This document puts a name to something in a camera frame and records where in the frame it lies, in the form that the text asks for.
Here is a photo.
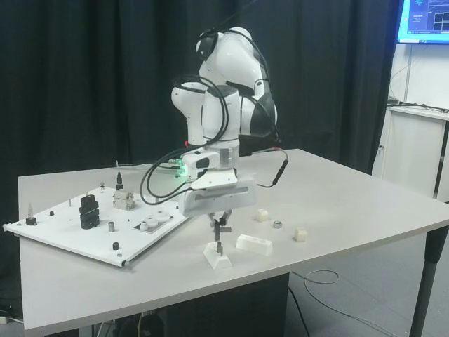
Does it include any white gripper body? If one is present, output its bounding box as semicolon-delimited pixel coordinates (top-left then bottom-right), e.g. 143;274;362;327
180;177;259;218

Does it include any white peg holder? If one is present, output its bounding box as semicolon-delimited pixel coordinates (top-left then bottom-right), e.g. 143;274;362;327
235;233;275;257
203;241;233;270

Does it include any grey rectangular connector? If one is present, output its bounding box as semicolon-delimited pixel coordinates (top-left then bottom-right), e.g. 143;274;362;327
112;190;137;212

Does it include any black waterproof plug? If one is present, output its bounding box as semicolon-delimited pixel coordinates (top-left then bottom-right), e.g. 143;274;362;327
114;160;125;189

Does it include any black D-SUB plug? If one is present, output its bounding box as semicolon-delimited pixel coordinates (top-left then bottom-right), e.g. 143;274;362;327
79;193;101;231

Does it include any white task board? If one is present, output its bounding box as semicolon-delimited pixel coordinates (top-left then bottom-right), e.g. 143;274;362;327
1;167;192;270

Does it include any white cabinet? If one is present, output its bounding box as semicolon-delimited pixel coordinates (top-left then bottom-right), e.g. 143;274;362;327
370;103;449;204

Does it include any black curtain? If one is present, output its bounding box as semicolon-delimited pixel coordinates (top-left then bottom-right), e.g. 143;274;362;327
0;0;399;313

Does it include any black table leg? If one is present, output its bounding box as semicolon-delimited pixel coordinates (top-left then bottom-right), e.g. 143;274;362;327
409;224;449;337

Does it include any blue screen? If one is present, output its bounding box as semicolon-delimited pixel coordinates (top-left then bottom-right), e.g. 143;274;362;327
395;0;449;46

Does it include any thin black rod on wire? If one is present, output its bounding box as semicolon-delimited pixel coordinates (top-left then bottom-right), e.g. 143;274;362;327
250;146;291;187

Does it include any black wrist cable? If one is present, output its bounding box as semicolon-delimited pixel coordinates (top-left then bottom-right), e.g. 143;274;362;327
139;150;211;206

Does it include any grey floor cable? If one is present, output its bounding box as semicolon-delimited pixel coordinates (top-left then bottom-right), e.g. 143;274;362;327
289;269;449;337

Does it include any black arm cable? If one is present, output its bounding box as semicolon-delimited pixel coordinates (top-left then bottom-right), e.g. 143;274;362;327
175;0;283;148

